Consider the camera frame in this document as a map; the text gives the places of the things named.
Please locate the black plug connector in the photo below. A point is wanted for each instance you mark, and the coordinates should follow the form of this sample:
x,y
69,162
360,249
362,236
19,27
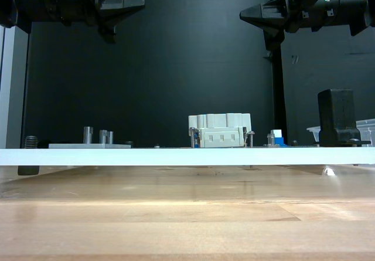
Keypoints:
x,y
337,111

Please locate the beige connector housing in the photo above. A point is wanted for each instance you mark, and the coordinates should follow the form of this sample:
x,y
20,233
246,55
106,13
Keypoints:
x,y
219,126

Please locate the silver machine screw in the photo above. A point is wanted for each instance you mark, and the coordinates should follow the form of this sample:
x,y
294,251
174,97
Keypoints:
x,y
192,138
250,138

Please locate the small blue white connector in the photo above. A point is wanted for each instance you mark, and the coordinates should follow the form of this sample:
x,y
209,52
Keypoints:
x,y
279,141

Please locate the black board screw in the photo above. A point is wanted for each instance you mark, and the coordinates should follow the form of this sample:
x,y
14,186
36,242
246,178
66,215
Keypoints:
x,y
31,142
294,142

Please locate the steel peg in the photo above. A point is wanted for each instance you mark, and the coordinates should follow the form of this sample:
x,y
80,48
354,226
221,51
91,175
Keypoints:
x,y
103,137
88,135
110,138

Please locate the grey aluminium plate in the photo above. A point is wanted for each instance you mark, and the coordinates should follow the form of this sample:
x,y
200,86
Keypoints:
x,y
73,146

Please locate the clear plastic tub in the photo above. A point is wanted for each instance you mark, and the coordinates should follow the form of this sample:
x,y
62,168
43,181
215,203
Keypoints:
x,y
366,129

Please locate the blue round connector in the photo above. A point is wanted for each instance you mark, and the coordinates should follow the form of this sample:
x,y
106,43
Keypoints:
x,y
196,143

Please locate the white task board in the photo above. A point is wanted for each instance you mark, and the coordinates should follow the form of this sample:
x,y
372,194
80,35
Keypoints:
x,y
175,157

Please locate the black metal frame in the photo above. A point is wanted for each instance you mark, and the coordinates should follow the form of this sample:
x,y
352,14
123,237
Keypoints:
x,y
278,96

